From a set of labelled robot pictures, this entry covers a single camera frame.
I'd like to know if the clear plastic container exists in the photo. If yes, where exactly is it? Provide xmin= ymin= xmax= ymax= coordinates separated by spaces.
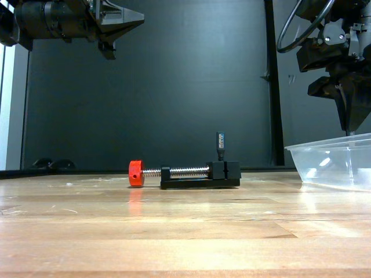
xmin=283 ymin=133 xmax=371 ymax=193

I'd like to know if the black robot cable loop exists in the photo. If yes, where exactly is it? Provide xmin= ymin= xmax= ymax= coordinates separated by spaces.
xmin=276 ymin=0 xmax=336 ymax=54

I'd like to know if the black frame post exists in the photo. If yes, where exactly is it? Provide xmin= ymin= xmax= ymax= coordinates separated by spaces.
xmin=263 ymin=0 xmax=285 ymax=166

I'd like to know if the black frame rail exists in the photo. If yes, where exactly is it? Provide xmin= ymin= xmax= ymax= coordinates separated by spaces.
xmin=0 ymin=166 xmax=300 ymax=180

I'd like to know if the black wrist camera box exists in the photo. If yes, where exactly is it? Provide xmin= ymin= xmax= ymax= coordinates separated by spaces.
xmin=296 ymin=43 xmax=348 ymax=74

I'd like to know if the black clamp with red knob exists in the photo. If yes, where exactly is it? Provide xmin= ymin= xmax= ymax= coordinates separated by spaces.
xmin=128 ymin=159 xmax=242 ymax=191

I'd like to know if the black rounded object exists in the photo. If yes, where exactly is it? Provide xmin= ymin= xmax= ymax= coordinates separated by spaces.
xmin=32 ymin=157 xmax=53 ymax=169
xmin=50 ymin=158 xmax=77 ymax=170

